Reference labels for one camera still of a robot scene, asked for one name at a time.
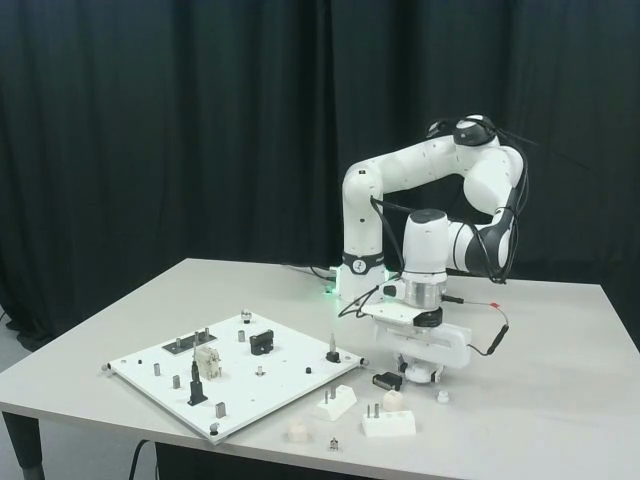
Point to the black D-SUB plug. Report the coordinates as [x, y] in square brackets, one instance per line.
[386, 382]

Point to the small metal plug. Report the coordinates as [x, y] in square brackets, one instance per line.
[332, 444]

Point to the dark table leg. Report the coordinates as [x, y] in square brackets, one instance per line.
[22, 450]

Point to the cream plastic block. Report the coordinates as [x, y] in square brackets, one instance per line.
[298, 431]
[393, 400]

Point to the black under-table panel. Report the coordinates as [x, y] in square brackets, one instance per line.
[240, 465]

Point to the black USB plug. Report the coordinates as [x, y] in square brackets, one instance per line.
[196, 390]

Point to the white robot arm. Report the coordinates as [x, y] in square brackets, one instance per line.
[360, 225]

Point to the white one-peg holder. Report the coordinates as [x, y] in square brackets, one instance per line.
[341, 401]

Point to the white two-peg holder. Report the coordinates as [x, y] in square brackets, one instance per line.
[395, 423]

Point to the black curtain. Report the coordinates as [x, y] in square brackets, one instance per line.
[200, 125]

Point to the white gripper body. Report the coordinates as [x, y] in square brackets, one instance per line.
[450, 350]

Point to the white large gear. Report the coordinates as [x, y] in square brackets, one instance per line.
[418, 373]

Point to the white small gear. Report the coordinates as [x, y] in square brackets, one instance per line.
[442, 397]

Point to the white task board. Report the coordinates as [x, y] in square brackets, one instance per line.
[280, 380]

